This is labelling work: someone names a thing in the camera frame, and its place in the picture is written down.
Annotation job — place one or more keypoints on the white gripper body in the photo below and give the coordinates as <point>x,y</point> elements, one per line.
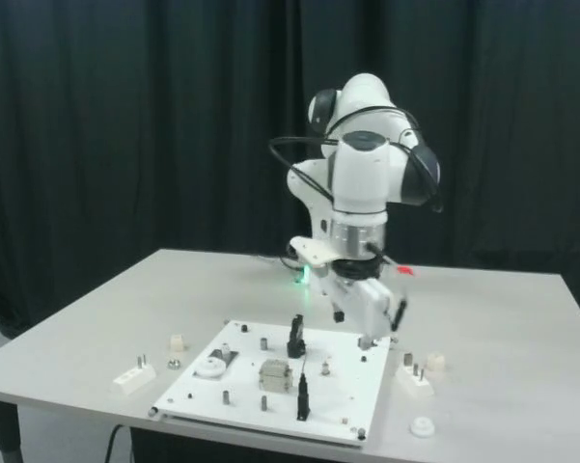
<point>367,306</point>

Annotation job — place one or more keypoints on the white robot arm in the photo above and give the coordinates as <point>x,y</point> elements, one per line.
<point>357,178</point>

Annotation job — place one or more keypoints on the thick metal square peg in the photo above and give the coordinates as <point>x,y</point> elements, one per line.
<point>408,360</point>

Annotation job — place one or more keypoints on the white peg holder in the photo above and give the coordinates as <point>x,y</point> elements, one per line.
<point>415,388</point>
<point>135,381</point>

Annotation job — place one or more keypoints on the black rod with red tag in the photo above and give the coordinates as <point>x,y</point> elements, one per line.
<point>399,311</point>

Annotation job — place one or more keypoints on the grey metal plug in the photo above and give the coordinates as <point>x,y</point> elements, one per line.
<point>365,342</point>

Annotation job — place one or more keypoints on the black D-SUB plug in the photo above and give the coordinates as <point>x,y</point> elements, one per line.
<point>295,342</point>

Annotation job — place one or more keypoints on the metal BNC plug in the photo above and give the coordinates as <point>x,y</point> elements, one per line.
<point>325,370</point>

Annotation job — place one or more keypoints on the beige metal connector block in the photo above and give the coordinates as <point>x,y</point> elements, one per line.
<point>273,376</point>

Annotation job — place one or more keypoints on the cream round plug holder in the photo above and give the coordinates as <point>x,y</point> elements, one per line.
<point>176,343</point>
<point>436,362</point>

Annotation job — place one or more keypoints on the white task board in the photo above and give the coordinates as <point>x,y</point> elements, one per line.
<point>318,410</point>

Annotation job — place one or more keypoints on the white small gear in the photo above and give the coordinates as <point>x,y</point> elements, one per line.
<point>226,348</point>

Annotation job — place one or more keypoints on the white medium gear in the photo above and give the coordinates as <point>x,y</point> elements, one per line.
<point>422,427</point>

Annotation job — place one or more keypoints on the white large gear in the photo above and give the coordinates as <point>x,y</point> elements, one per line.
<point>210,370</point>

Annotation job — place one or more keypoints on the metal nut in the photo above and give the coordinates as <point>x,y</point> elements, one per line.
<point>174,363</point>

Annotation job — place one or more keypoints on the black curtain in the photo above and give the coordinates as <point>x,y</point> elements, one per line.
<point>125,120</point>

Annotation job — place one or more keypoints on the black table leg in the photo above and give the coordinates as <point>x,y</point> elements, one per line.
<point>5,429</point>

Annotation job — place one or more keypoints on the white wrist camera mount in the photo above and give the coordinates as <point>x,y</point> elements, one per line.
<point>313,251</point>

